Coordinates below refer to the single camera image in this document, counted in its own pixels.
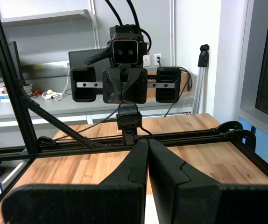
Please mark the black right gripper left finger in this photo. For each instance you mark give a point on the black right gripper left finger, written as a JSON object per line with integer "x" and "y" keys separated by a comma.
{"x": 78, "y": 203}

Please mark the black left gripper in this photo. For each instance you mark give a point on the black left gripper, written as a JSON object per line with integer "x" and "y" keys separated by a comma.
{"x": 83, "y": 93}

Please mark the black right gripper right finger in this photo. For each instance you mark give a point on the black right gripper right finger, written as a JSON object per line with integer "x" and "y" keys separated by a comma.
{"x": 206, "y": 203}

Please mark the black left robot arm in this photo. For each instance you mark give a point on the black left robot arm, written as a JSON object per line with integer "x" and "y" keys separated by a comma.
{"x": 129, "y": 119}

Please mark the white wall outlet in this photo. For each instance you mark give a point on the white wall outlet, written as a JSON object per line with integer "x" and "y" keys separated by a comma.
{"x": 157, "y": 58}
{"x": 147, "y": 61}

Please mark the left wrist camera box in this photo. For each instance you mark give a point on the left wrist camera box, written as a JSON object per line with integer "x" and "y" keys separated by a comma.
{"x": 124, "y": 52}

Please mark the aluminium post with black cap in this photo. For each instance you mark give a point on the aluminium post with black cap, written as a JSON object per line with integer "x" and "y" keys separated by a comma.
{"x": 201, "y": 81}

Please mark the black aluminium frame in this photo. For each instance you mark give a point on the black aluminium frame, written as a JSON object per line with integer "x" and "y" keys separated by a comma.
{"x": 15, "y": 79}

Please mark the white wall shelf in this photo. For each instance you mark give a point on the white wall shelf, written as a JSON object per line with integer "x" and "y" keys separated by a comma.
{"x": 43, "y": 16}

